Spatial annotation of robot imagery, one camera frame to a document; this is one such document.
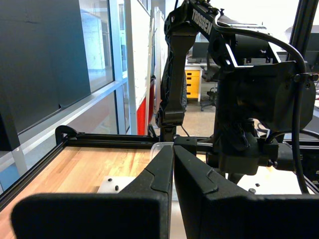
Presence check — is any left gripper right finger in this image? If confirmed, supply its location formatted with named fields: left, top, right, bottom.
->
left=173, top=145, right=319, bottom=239

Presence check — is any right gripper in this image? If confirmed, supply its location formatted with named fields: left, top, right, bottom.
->
left=206, top=119, right=299, bottom=186

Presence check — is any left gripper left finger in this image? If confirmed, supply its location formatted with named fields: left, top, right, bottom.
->
left=11, top=145, right=174, bottom=239

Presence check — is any black office chair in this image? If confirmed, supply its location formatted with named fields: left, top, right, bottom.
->
left=200, top=66, right=218, bottom=112

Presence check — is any clear plastic tub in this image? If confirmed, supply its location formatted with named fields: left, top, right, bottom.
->
left=151, top=142, right=174, bottom=160

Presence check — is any yellow drawer cabinet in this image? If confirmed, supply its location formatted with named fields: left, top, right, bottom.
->
left=185, top=70, right=201, bottom=99

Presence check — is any red panel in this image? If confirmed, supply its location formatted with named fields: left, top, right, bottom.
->
left=136, top=82, right=155, bottom=136

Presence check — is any black computer monitor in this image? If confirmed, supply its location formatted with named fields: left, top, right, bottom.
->
left=193, top=42, right=209, bottom=59

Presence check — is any white partition board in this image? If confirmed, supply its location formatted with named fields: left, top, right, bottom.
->
left=129, top=0, right=153, bottom=118

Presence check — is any grey metal window frame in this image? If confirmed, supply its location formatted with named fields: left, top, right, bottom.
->
left=0, top=0, right=138, bottom=195

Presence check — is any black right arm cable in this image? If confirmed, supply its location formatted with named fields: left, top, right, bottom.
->
left=214, top=8, right=312, bottom=195

